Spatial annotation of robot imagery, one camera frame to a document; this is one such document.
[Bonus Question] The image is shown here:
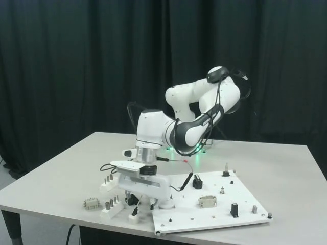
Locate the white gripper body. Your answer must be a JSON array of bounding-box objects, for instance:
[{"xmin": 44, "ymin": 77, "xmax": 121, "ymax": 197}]
[{"xmin": 116, "ymin": 173, "xmax": 173, "ymax": 203}]

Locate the white square peg holder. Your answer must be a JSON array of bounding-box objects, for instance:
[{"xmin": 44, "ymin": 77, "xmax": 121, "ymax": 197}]
[{"xmin": 99, "ymin": 180, "xmax": 119, "ymax": 192}]

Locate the white round peg holder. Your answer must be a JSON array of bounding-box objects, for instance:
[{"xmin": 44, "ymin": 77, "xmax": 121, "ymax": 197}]
[{"xmin": 100, "ymin": 203, "xmax": 125, "ymax": 220}]

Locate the flat white mounting plate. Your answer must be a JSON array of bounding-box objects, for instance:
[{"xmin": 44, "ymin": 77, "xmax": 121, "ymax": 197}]
[{"xmin": 110, "ymin": 160, "xmax": 145, "ymax": 171}]

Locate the thin black rod red tag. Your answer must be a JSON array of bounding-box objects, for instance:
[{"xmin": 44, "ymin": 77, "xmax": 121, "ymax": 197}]
[{"xmin": 155, "ymin": 156, "xmax": 195, "ymax": 192}]

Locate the metal D-SUB plug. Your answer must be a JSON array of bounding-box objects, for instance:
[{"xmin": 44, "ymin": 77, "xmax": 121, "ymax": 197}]
[{"xmin": 83, "ymin": 197, "xmax": 98, "ymax": 209}]

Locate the white task board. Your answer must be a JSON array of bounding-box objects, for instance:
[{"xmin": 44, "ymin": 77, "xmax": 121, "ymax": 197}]
[{"xmin": 152, "ymin": 169, "xmax": 273, "ymax": 235}]

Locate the dark table leg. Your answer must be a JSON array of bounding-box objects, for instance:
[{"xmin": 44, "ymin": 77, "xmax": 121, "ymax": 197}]
[{"xmin": 0, "ymin": 210, "xmax": 22, "ymax": 245}]

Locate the black curtain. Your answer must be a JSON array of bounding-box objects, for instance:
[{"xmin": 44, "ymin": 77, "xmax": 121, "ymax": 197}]
[{"xmin": 0, "ymin": 0, "xmax": 327, "ymax": 179}]

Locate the black USB plug white cable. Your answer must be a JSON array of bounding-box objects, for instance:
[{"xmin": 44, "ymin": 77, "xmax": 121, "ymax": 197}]
[{"xmin": 132, "ymin": 196, "xmax": 143, "ymax": 215}]

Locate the black camera cable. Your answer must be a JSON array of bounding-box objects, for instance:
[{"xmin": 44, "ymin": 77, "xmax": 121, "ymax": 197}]
[{"xmin": 99, "ymin": 163, "xmax": 120, "ymax": 172}]

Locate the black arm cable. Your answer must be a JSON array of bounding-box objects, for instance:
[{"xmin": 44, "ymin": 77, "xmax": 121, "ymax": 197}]
[{"xmin": 127, "ymin": 68, "xmax": 252, "ymax": 156}]

